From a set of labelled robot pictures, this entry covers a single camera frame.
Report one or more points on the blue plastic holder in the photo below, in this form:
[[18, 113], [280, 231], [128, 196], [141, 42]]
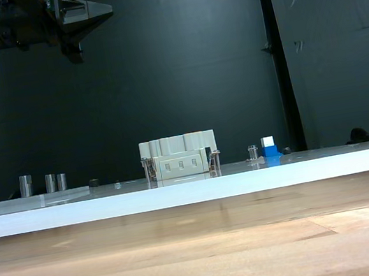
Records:
[[270, 153]]

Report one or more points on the black board screw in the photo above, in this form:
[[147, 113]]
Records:
[[94, 183], [286, 151]]

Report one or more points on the notched silver metal post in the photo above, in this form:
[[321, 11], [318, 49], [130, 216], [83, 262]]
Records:
[[26, 187]]

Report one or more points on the beige connector housing base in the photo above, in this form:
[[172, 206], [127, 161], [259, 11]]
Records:
[[178, 144]]

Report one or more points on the black wall beam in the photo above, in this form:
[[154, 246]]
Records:
[[279, 58]]

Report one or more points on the small grey stud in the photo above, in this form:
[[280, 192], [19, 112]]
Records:
[[117, 184]]

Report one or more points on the grey metal plate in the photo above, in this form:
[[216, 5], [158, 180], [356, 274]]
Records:
[[8, 206]]

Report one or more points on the small silver metal post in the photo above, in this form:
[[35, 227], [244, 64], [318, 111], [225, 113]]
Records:
[[62, 182], [50, 184]]

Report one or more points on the silver metal standoff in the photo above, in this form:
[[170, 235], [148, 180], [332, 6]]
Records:
[[252, 153]]

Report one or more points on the white plastic board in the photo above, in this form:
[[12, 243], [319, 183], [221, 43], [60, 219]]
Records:
[[193, 191]]

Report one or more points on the white plug block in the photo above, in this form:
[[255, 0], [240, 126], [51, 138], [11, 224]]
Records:
[[267, 141]]

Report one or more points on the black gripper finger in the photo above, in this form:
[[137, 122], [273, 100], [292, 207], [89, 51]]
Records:
[[95, 9], [88, 26]]

